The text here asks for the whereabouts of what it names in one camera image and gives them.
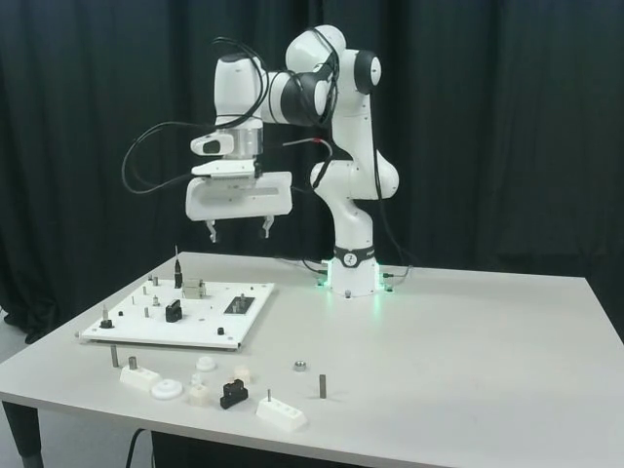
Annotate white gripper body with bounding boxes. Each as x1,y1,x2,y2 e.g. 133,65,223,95
184,170,294,222

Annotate black D-SUB plug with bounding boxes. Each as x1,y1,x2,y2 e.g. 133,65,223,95
219,377,250,409

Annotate white task board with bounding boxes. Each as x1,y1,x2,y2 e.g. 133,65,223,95
76,280,277,351

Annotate white holder with thick peg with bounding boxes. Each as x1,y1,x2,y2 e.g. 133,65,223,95
119,365,163,392

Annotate white large gear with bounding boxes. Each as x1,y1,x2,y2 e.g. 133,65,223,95
150,378,184,402

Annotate black curtain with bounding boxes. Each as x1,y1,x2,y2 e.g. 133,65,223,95
0,0,624,337

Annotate white holder with thin peg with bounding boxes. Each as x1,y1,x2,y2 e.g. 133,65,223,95
255,397,308,433

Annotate black table leg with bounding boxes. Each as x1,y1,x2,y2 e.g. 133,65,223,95
2,400,40,468

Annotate black looped cable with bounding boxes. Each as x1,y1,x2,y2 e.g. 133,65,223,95
121,36,274,194

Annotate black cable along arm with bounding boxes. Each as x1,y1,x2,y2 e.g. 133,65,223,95
290,26,413,282

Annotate black cable under table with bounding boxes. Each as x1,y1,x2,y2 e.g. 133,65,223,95
127,427,153,468

